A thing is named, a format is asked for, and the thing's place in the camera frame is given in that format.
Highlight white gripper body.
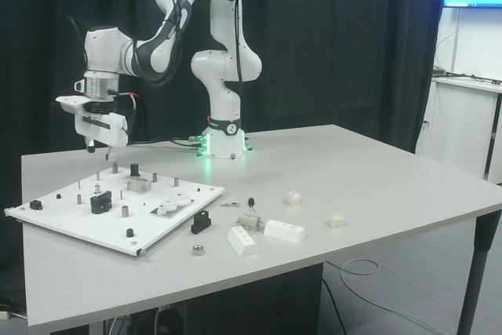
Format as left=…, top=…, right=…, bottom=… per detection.
left=74, top=110, right=129, bottom=147

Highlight black wrist band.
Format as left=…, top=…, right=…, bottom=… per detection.
left=84, top=102, right=115, bottom=115

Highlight white task board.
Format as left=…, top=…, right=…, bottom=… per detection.
left=3, top=164, right=226, bottom=257

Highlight white large gear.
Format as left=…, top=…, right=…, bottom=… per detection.
left=171, top=192, right=194, bottom=208

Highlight black D-SUB plug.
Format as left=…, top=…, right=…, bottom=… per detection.
left=191, top=212, right=211, bottom=235

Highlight white three-hole peg holder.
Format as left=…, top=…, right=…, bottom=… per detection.
left=263, top=218, right=307, bottom=242
left=226, top=224, right=262, bottom=257

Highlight black curtain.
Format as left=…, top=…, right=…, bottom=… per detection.
left=0, top=0, right=452, bottom=214

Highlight white cabinet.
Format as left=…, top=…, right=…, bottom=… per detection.
left=415, top=74, right=502, bottom=185

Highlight black table leg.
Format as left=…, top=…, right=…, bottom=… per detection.
left=457, top=209, right=502, bottom=335

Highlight flat white mount plate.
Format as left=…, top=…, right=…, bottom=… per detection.
left=54, top=94, right=89, bottom=115

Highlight silver wrist ring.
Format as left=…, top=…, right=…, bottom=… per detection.
left=84, top=71, right=120, bottom=101

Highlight black foot cables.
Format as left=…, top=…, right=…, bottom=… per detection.
left=129, top=135, right=208, bottom=155

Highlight black upper arm cable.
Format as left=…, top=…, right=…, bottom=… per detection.
left=231, top=0, right=244, bottom=83

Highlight black floor cable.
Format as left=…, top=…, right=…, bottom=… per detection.
left=320, top=278, right=343, bottom=335

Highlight grey floor cable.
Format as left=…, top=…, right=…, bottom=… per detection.
left=324, top=258, right=387, bottom=335

